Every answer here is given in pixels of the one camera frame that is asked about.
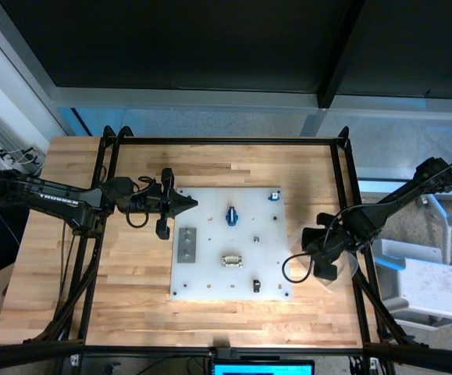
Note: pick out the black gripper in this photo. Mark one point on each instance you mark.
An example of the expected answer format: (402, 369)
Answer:
(327, 246)
(166, 203)

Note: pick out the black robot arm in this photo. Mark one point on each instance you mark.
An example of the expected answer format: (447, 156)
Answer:
(61, 201)
(389, 203)

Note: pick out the grey metal bar block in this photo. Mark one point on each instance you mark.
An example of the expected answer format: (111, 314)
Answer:
(182, 258)

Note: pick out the black bar holder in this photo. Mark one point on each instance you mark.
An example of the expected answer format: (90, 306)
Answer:
(257, 288)

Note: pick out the white taskboard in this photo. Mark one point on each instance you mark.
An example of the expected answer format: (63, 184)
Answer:
(218, 273)

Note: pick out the clear plastic tub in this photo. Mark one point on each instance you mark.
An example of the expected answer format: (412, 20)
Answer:
(344, 273)

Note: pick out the silver metal rod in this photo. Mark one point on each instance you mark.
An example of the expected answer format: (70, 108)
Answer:
(232, 214)

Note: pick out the small blue clamp, white block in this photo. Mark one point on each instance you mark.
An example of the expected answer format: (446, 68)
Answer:
(274, 196)

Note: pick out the beige connector housing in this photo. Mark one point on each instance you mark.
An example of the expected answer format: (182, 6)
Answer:
(232, 261)

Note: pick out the white step stool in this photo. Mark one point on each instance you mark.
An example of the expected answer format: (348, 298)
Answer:
(436, 281)

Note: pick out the screen with blue edge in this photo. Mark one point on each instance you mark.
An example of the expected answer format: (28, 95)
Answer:
(260, 369)

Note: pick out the blue rod mount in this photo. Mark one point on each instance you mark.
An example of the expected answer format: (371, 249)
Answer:
(227, 219)

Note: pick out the black metal frame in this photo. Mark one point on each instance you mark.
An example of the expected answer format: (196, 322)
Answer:
(225, 141)

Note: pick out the white chair frame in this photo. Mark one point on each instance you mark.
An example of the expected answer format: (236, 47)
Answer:
(446, 242)

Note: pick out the black table camera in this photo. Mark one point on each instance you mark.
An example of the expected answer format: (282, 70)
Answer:
(223, 352)

